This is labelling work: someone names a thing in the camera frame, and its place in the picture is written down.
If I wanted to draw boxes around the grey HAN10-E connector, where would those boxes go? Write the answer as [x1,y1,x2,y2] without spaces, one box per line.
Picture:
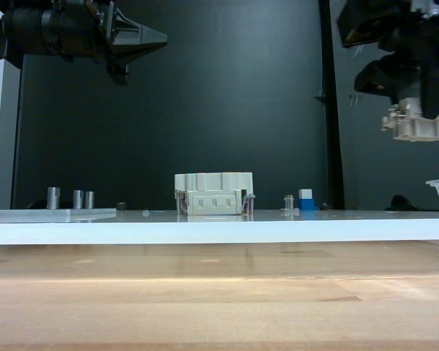
[380,95,439,143]

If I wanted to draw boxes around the small blue white connector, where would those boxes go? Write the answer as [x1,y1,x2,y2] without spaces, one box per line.
[298,189,318,212]

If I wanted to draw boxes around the beige connector base housing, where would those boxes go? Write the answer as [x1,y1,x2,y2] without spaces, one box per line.
[174,172,256,217]

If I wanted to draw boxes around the clear plastic standoff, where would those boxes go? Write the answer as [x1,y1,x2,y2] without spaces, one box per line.
[282,195,301,217]

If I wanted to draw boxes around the flat metal bar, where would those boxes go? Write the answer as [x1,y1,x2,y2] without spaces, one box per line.
[0,208,117,223]

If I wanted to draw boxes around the white board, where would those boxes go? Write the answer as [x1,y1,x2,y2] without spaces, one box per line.
[0,208,439,245]

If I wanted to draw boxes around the grey wall post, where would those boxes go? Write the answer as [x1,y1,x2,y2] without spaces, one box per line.
[0,58,23,216]

